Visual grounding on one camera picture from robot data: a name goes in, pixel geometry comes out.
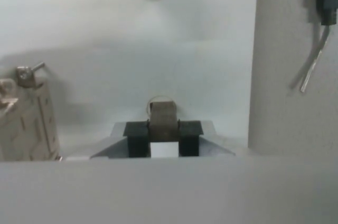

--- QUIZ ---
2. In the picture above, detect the grey metal connector housing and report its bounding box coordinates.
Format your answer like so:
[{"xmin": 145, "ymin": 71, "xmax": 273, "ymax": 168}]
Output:
[{"xmin": 0, "ymin": 61, "xmax": 63, "ymax": 162}]

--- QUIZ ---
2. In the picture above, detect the black USB plug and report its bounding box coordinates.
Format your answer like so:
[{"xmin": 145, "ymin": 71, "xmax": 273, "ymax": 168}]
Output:
[{"xmin": 289, "ymin": 0, "xmax": 338, "ymax": 92}]

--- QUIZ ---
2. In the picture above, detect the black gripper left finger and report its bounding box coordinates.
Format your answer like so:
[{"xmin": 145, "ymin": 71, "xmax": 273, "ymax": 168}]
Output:
[{"xmin": 89, "ymin": 120, "xmax": 152, "ymax": 159}]

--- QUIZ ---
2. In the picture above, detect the metal square peg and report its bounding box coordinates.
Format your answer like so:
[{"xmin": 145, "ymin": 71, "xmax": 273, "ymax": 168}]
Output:
[{"xmin": 149, "ymin": 101, "xmax": 180, "ymax": 143}]

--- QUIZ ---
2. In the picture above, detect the white task board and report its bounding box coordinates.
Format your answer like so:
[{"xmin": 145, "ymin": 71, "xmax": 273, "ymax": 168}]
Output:
[{"xmin": 0, "ymin": 0, "xmax": 259, "ymax": 162}]

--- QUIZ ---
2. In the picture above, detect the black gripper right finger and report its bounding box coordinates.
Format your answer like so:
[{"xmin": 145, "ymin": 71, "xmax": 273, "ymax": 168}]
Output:
[{"xmin": 178, "ymin": 120, "xmax": 237, "ymax": 157}]

